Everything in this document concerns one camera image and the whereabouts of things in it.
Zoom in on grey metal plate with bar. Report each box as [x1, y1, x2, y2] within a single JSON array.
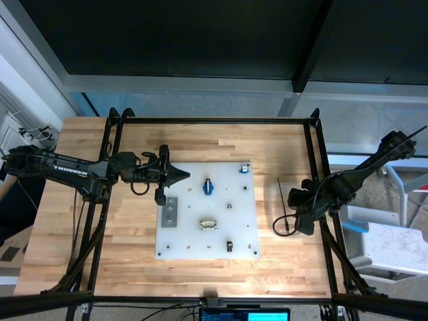
[[159, 196, 179, 229]]

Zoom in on black floor cables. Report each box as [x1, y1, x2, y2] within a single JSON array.
[[93, 302, 202, 321]]

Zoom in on clear plastic tub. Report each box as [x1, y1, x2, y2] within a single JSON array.
[[266, 182, 306, 238]]

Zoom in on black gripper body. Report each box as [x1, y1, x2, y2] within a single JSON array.
[[296, 178, 324, 237], [142, 144, 172, 206]]

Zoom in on white cable bundle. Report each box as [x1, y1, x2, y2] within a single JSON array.
[[17, 124, 58, 143]]

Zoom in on white plastic board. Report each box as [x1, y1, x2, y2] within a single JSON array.
[[154, 161, 262, 260]]

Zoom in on black metal frame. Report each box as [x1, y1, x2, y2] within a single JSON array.
[[0, 106, 428, 321]]

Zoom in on brown cardboard box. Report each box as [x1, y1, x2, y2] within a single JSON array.
[[0, 225, 35, 269]]

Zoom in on laptop screen with blue edge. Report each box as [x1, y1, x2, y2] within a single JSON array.
[[199, 307, 292, 321]]

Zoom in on white step stool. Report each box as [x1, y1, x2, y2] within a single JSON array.
[[346, 221, 428, 286]]

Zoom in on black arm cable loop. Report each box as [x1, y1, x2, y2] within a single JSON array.
[[129, 173, 150, 196]]

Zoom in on black USB cable with connector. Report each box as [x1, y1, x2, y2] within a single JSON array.
[[272, 177, 301, 236]]

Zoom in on black camera box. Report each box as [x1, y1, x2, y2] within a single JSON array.
[[204, 292, 223, 307]]

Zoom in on white metal stand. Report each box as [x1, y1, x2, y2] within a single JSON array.
[[379, 156, 428, 232]]

